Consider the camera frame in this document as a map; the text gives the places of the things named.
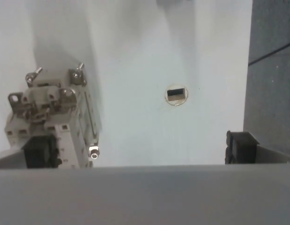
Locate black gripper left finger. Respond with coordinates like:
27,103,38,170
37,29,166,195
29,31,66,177
0,137,60,170

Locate white task board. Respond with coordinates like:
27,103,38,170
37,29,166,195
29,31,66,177
0,0,253,169

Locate grey waterproof plug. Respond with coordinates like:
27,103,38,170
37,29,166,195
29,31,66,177
4,85,78,168

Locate thin grey cable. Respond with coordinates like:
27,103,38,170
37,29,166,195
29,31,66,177
249,42,290,66

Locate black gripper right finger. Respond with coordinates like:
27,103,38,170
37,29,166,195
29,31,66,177
225,130,290,165

